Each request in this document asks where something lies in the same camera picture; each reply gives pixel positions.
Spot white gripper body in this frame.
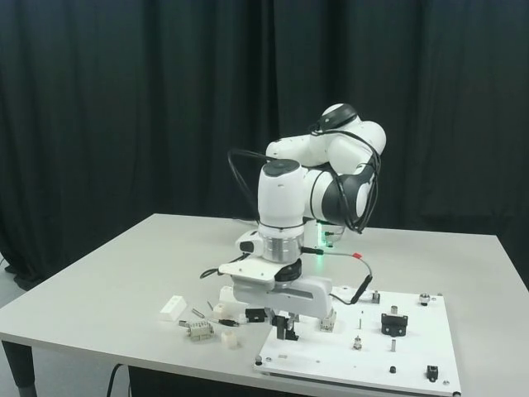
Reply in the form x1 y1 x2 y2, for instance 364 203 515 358
231 275 336 320

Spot long white peg holder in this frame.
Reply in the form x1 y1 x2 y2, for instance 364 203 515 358
158 294 186 323

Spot white holder with metal part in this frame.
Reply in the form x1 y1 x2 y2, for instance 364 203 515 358
317 311 338 332

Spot white task board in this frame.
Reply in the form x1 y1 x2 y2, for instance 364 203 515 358
251 289 463 385

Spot small white round holder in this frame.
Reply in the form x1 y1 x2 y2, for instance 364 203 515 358
220 329 242 349

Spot grey D-SUB plug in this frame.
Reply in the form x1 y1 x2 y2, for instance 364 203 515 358
178 318 208 343

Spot black curtains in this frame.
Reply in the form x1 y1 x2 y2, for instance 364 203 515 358
0 0 529 287

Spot dark grey table leg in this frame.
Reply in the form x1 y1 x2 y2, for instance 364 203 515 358
1 339 35 397

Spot black plug with short cable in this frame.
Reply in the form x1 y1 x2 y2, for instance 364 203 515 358
207 315 242 329

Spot thin black camera cable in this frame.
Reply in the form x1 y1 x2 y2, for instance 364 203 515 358
199 255 245 280

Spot thin black rod on wire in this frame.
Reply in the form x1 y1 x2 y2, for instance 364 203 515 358
300 246 374 306

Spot black cable under table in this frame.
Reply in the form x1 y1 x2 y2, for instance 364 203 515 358
107 362 131 397

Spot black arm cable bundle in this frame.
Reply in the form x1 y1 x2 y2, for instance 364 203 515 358
307 117 384 235

